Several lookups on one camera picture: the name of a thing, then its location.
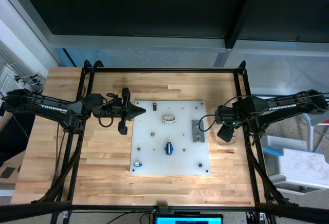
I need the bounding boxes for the blue-edged screen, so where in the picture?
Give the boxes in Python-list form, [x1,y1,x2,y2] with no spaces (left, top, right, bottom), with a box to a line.
[153,214,224,224]

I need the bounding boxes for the white and blue bin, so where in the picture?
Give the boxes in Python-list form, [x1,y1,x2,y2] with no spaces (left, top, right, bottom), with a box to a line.
[261,134,285,158]

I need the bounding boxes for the black metal frame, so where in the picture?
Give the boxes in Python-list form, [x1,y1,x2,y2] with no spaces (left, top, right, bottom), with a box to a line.
[0,59,329,224]

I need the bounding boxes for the white cables with black plugs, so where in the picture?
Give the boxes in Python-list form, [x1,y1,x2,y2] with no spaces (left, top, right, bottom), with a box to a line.
[12,72,46,87]

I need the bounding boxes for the black camera box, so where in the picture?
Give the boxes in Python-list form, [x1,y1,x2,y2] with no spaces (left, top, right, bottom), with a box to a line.
[157,200,170,214]

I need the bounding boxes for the white board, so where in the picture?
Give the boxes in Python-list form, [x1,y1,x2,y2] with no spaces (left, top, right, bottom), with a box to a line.
[130,100,212,175]

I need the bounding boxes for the white plastic box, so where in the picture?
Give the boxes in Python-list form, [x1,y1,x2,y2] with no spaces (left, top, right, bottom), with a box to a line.
[267,147,329,196]

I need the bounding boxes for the black window pillar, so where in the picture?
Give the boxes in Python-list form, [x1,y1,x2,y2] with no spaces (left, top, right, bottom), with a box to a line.
[225,0,258,49]

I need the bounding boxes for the grey metal window sill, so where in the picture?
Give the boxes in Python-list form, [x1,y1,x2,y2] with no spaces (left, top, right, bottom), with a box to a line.
[50,34,329,58]

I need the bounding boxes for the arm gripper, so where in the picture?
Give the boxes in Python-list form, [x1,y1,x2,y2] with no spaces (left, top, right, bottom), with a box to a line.
[215,105,242,143]
[113,87,147,135]

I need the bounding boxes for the blue round mount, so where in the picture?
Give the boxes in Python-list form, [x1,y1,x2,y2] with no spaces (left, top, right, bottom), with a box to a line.
[163,141,175,156]

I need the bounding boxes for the black flat pad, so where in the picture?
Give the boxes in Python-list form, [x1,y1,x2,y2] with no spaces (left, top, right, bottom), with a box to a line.
[1,166,15,179]

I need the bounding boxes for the brown cardboard sheet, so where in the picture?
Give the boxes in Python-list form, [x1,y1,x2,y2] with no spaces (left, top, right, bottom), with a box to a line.
[0,149,29,198]

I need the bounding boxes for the white connector housing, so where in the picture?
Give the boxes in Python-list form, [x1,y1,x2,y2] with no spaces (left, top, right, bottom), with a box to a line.
[162,115,177,125]

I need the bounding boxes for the grey metal holder block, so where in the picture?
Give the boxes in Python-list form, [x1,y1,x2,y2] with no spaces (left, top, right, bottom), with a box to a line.
[191,119,206,143]

